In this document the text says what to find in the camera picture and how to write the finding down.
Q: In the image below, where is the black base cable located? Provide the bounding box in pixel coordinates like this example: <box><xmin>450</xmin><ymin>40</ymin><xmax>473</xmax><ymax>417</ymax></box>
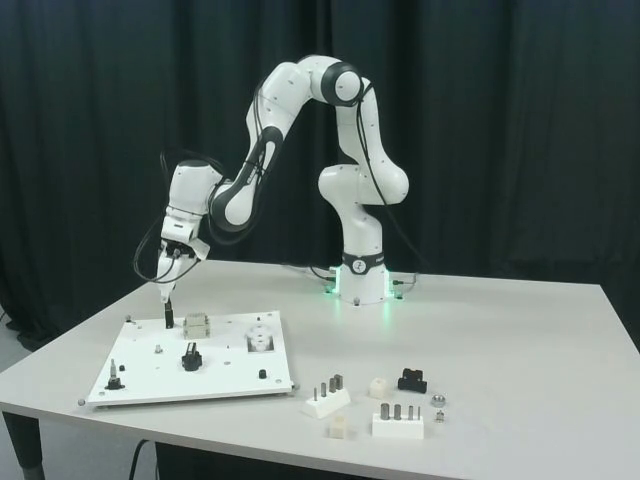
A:
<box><xmin>389</xmin><ymin>273</ymin><xmax>427</xmax><ymax>295</ymax></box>
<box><xmin>283</xmin><ymin>263</ymin><xmax>339</xmax><ymax>282</ymax></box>

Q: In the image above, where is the white peg holder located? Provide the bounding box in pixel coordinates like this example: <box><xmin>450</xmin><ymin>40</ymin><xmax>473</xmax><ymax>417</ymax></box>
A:
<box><xmin>301</xmin><ymin>388</ymin><xmax>351</xmax><ymax>420</ymax></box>
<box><xmin>371</xmin><ymin>412</ymin><xmax>425</xmax><ymax>441</ymax></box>

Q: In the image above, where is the black Ethernet plug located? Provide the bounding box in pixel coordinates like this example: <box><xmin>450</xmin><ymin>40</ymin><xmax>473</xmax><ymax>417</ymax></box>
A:
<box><xmin>179</xmin><ymin>342</ymin><xmax>203</xmax><ymax>373</ymax></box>

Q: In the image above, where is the black D-SUB plug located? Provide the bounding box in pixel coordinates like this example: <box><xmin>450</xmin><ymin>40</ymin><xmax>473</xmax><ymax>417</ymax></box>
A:
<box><xmin>397</xmin><ymin>368</ymin><xmax>430</xmax><ymax>394</ymax></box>

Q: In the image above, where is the black looped gripper cable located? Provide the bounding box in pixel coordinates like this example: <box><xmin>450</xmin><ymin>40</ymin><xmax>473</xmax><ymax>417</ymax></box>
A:
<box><xmin>132</xmin><ymin>217</ymin><xmax>169</xmax><ymax>281</ymax></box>

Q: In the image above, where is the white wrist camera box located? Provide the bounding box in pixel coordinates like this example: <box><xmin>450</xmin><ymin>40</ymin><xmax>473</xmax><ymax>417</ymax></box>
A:
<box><xmin>159</xmin><ymin>217</ymin><xmax>200</xmax><ymax>242</ymax></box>

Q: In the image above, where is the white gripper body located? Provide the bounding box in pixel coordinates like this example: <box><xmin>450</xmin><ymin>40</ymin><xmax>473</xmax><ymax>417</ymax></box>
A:
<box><xmin>156</xmin><ymin>251</ymin><xmax>190</xmax><ymax>295</ymax></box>

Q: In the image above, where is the black curtain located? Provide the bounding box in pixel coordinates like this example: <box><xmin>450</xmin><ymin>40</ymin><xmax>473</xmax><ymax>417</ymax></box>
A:
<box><xmin>0</xmin><ymin>0</ymin><xmax>640</xmax><ymax>334</ymax></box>

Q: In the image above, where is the grey metal plug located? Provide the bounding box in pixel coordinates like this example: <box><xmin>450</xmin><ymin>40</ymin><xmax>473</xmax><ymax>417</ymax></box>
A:
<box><xmin>104</xmin><ymin>358</ymin><xmax>126</xmax><ymax>392</ymax></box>

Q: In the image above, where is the black thin arm cable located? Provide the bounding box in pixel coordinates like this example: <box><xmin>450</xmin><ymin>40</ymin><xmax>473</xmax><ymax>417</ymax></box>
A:
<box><xmin>362</xmin><ymin>82</ymin><xmax>429</xmax><ymax>274</ymax></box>

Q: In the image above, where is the dark grey table leg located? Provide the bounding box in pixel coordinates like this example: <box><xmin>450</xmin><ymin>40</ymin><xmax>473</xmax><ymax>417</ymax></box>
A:
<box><xmin>2</xmin><ymin>410</ymin><xmax>44</xmax><ymax>480</ymax></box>

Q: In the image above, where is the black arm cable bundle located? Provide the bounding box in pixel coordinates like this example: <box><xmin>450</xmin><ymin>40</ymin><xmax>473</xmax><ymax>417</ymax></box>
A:
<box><xmin>158</xmin><ymin>74</ymin><xmax>281</xmax><ymax>211</ymax></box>

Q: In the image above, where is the white task board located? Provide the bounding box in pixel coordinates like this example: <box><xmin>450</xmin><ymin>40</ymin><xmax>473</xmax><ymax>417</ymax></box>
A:
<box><xmin>81</xmin><ymin>309</ymin><xmax>296</xmax><ymax>409</ymax></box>

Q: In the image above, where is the black box under table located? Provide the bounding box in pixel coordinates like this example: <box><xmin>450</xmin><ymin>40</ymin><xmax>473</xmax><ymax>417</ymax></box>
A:
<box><xmin>153</xmin><ymin>439</ymin><xmax>261</xmax><ymax>480</ymax></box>

